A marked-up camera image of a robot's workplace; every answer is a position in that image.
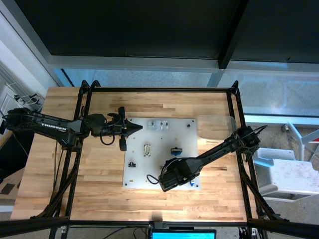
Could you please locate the white step stool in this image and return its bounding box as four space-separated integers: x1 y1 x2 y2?
254 147 319 203

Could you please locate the white board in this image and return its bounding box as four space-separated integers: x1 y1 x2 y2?
122 117 202 190

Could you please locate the clear plastic tub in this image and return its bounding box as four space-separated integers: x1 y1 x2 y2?
196 114 237 140

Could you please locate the silver metal bar fixture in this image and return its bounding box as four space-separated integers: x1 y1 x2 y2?
147 119 170 132

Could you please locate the black window post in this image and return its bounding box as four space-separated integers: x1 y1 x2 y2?
218 0 250 70

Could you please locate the black aluminium table frame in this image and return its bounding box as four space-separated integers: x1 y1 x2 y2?
0 80 319 239

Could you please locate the blue-lit screen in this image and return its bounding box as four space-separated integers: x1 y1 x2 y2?
151 230 217 239

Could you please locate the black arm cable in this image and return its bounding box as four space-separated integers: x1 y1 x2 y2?
146 174 161 185
99 128 116 145

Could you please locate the black box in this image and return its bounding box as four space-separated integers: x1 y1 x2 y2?
0 130 35 176

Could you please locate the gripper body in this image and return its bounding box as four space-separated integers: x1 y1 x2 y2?
106 106 128 152

